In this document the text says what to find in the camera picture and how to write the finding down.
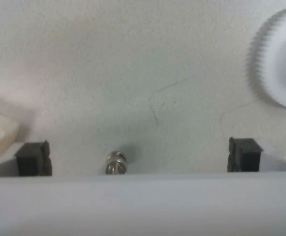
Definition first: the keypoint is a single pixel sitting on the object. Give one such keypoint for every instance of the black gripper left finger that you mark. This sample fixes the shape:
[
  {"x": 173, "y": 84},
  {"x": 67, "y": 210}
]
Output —
[{"x": 33, "y": 159}]

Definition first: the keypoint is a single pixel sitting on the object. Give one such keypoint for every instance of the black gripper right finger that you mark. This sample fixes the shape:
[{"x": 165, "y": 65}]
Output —
[{"x": 243, "y": 156}]

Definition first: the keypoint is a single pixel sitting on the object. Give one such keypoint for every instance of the metal BNC plug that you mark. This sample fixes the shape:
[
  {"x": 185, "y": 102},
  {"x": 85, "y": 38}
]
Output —
[{"x": 115, "y": 163}]

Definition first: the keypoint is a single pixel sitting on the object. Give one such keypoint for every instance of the white large gear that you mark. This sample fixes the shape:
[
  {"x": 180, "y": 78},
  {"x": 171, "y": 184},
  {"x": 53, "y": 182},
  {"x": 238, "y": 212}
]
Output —
[{"x": 280, "y": 59}]

